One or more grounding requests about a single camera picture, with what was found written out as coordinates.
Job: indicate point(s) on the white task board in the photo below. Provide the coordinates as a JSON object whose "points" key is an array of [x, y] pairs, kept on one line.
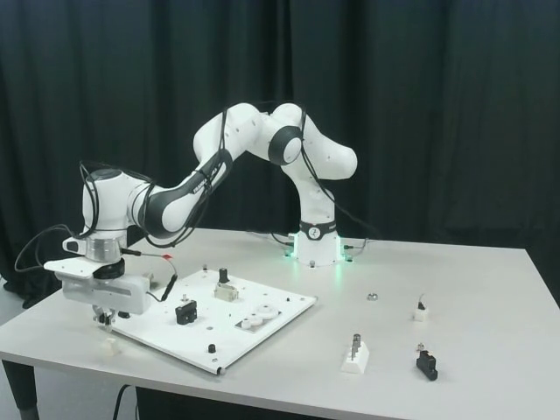
{"points": [[227, 326]]}

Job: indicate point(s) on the black under-table panel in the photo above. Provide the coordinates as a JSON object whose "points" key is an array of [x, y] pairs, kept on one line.
{"points": [[184, 407]]}

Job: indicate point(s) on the black round knob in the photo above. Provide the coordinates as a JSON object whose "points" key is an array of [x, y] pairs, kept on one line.
{"points": [[124, 314], [212, 348]]}

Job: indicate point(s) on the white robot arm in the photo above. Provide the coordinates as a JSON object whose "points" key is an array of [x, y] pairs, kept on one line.
{"points": [[245, 127]]}

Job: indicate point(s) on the large metal round peg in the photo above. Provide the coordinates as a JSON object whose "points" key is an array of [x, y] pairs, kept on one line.
{"points": [[358, 341]]}

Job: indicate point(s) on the small white holder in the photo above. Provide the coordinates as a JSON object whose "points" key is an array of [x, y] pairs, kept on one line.
{"points": [[421, 314]]}

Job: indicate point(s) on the black curtain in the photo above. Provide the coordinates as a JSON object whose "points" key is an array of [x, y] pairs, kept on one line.
{"points": [[131, 87]]}

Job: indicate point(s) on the black cylindrical plug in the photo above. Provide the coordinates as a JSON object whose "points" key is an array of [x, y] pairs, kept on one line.
{"points": [[223, 275]]}

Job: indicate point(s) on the small metal BNC plug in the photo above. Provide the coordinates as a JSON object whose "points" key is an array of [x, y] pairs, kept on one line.
{"points": [[422, 346]]}

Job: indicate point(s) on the white medium gear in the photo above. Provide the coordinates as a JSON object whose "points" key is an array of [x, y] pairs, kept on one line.
{"points": [[259, 324]]}

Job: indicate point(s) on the black D-SUB plug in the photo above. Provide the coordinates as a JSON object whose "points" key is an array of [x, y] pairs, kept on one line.
{"points": [[426, 362]]}

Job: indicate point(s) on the white round peg holder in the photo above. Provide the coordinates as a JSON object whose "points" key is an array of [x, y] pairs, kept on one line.
{"points": [[355, 365]]}

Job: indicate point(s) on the black table leg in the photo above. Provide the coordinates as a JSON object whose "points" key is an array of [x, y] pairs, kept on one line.
{"points": [[17, 389]]}

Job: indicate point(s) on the white small gear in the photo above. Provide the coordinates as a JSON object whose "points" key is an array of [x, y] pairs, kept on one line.
{"points": [[246, 324]]}

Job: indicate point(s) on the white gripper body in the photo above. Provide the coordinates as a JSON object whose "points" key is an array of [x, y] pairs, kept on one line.
{"points": [[83, 291]]}

